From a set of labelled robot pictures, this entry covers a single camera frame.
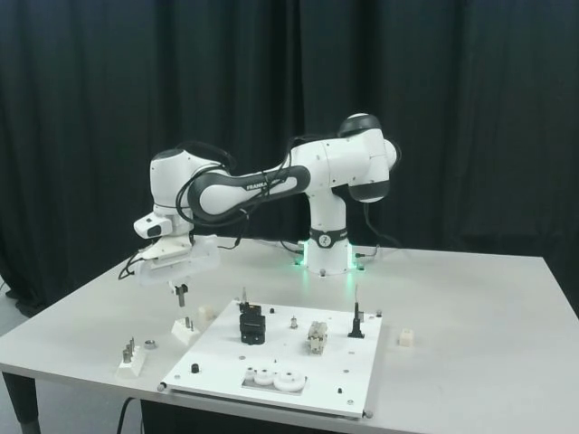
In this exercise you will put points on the black USB plug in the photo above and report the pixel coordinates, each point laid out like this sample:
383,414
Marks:
357,321

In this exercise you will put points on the black D-SUB plug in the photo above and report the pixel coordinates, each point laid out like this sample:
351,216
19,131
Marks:
252,330

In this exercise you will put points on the black curtain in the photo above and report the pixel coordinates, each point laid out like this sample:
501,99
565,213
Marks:
90,90

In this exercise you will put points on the white camera box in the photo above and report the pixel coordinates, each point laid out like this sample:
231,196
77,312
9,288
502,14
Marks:
151,227

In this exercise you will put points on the metal round peg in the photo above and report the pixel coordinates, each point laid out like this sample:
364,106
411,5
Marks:
126,355
131,351

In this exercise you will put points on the white peg holder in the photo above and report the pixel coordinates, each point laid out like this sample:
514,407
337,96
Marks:
183,333
131,367

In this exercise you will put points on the white small gear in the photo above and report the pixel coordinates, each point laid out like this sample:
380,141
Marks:
249,375

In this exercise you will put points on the metal nut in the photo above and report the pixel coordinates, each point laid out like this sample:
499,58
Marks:
150,344

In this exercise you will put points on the black table leg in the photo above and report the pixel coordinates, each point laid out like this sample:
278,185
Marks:
20,402

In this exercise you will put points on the white large gear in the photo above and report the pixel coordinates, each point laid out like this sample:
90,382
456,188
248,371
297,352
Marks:
288,380

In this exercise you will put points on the white small plug holder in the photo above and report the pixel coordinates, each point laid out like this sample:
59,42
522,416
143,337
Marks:
405,338
205,313

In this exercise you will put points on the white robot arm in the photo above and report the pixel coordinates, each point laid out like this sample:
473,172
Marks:
344,153

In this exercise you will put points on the black bolt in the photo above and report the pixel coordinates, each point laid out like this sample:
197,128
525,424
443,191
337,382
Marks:
196,368

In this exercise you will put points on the white medium gear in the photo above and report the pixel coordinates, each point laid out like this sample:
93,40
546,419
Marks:
264,376

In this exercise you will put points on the black Ethernet plug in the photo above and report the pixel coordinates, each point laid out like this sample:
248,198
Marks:
249,310

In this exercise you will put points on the metal BNC plug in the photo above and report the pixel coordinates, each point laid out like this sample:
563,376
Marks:
293,323

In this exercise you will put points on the white mounting plate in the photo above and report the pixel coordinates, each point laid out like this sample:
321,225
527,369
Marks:
169,248

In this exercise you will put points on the white task board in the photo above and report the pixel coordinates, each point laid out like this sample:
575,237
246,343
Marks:
217,357

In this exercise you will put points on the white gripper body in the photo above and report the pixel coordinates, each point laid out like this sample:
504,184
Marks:
199,257

